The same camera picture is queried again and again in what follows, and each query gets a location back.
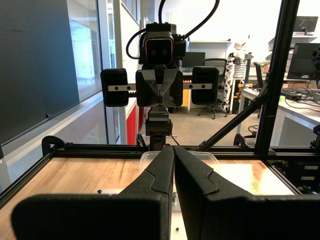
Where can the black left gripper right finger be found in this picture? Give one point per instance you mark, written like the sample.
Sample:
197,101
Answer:
237,217

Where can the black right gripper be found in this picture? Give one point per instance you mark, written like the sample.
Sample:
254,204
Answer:
113,87

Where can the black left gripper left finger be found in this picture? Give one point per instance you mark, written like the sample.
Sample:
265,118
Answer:
100,217

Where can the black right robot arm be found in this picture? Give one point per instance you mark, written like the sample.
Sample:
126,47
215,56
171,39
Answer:
158,125

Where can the white taskboard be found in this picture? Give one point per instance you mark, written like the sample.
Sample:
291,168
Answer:
176,215

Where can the yellow cabinet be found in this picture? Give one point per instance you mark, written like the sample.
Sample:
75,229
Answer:
185,98

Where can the red cabinet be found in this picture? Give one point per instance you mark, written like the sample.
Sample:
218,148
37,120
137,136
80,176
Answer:
131,122

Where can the small black monitor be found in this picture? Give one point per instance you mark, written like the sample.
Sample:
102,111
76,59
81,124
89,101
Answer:
193,60

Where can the white desk partition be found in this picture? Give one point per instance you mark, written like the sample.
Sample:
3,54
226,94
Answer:
210,47

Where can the clear plastic tub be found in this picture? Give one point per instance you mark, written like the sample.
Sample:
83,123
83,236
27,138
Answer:
146,161

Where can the white black lattice structure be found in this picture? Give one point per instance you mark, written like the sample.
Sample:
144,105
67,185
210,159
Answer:
235,75

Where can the black box white labels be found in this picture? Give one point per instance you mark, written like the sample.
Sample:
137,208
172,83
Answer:
307,175

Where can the white desk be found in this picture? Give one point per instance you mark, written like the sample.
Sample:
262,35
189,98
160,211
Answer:
295,117

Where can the large black monitor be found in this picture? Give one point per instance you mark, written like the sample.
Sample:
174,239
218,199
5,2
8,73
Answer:
303,61

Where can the black monitor on shelf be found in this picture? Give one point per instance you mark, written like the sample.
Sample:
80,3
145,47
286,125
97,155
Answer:
306,25

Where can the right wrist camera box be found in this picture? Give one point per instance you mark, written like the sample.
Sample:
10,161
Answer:
160,51

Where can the black aluminium frame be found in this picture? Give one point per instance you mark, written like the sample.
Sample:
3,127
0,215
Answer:
277,75

